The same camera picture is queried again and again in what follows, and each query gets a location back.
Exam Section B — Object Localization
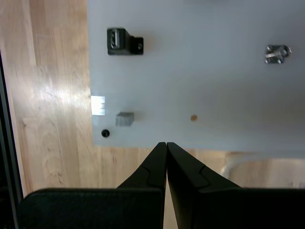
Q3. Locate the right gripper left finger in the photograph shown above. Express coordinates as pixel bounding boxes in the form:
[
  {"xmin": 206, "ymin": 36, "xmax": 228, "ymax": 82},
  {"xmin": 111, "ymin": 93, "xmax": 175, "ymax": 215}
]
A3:
[{"xmin": 18, "ymin": 142, "xmax": 167, "ymax": 229}]

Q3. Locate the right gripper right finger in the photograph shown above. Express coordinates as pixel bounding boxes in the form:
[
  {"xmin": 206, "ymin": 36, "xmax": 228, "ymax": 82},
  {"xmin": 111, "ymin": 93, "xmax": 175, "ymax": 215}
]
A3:
[{"xmin": 167, "ymin": 142, "xmax": 305, "ymax": 229}]

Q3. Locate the grey square metal bar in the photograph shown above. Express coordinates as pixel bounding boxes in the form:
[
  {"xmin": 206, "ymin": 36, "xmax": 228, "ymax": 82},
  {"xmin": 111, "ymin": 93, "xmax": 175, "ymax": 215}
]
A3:
[{"xmin": 115, "ymin": 111, "xmax": 135, "ymax": 127}]

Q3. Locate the shiny white tape patch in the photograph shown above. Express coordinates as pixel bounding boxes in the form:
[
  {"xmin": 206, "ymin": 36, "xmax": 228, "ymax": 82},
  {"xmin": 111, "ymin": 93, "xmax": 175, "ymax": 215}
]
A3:
[{"xmin": 90, "ymin": 95, "xmax": 106, "ymax": 116}]

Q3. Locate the white task board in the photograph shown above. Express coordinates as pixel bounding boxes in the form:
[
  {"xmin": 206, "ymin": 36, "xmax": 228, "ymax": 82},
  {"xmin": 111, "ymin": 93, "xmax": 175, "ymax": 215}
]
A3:
[{"xmin": 87, "ymin": 0, "xmax": 305, "ymax": 154}]

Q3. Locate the small silver connector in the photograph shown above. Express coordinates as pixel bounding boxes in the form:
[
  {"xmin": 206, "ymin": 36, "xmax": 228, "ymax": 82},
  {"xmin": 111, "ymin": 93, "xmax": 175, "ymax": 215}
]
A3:
[{"xmin": 264, "ymin": 44, "xmax": 292, "ymax": 65}]

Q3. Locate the black angled socket housing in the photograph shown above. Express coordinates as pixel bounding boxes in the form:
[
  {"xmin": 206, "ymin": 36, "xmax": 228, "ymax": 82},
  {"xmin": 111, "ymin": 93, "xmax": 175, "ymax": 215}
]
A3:
[{"xmin": 106, "ymin": 27, "xmax": 144, "ymax": 56}]

